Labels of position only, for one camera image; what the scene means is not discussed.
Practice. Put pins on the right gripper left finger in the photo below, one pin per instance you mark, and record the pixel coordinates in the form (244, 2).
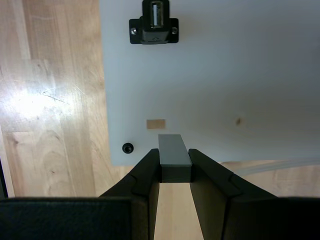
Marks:
(100, 220)

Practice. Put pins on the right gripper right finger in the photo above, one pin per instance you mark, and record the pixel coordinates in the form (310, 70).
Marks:
(250, 220)

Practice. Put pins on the white taskboard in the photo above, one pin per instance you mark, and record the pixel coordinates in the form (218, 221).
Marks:
(225, 75)

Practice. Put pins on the black standoff screw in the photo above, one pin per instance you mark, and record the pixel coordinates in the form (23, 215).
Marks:
(128, 148)

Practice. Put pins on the black USB socket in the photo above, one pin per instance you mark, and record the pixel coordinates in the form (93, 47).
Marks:
(153, 35)

